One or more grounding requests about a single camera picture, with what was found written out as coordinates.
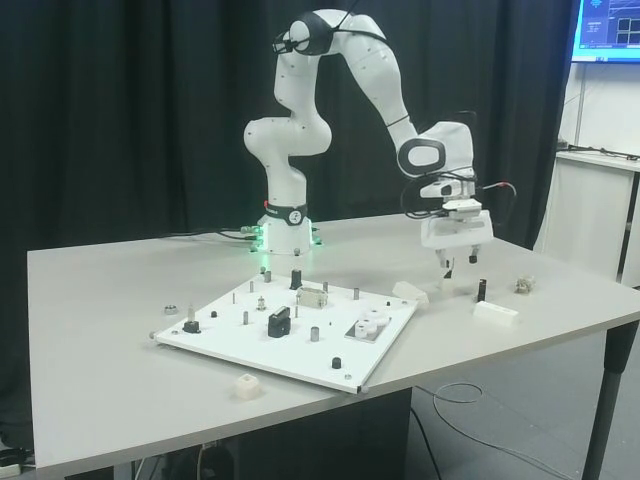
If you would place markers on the white cabinet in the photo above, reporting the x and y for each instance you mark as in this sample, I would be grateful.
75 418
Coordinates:
585 215

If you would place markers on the dark table leg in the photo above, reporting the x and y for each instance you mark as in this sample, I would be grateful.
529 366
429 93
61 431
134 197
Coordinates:
617 380

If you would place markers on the white task board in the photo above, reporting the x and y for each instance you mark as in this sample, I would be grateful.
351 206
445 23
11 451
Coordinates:
280 357

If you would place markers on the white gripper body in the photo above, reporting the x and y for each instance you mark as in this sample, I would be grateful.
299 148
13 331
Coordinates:
457 231

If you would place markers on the metal nut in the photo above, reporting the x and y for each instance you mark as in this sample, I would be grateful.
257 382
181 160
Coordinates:
170 308

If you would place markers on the black tall plug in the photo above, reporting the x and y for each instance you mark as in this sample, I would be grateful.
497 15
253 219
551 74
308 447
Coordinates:
296 280

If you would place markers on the thick metal round peg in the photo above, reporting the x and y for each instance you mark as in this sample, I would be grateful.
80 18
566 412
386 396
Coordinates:
315 333

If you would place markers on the metal BNC plug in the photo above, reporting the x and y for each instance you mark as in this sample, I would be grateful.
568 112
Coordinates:
260 303

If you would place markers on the black D-SUB plug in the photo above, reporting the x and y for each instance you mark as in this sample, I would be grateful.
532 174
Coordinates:
482 291
279 326

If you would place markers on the white holder with holes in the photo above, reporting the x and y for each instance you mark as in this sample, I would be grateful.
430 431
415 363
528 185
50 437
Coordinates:
495 313
410 292

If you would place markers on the white cube holder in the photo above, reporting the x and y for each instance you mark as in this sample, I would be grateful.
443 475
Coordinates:
247 388

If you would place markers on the white power strip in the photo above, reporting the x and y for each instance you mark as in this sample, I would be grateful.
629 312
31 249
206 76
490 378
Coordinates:
10 468

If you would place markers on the metal bolt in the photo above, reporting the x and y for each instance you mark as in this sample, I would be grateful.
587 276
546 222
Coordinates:
191 314

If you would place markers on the black equipment box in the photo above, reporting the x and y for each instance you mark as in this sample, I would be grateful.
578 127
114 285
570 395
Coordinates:
300 440

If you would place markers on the blue screen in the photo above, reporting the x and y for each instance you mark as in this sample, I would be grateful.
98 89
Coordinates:
607 30

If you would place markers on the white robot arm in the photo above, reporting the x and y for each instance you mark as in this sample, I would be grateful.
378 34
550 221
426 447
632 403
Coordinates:
295 100

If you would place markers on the black curtains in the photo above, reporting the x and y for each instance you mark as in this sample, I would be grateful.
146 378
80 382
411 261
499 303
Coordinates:
125 125

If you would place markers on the white large gear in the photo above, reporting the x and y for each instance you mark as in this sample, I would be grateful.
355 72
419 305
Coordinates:
379 315

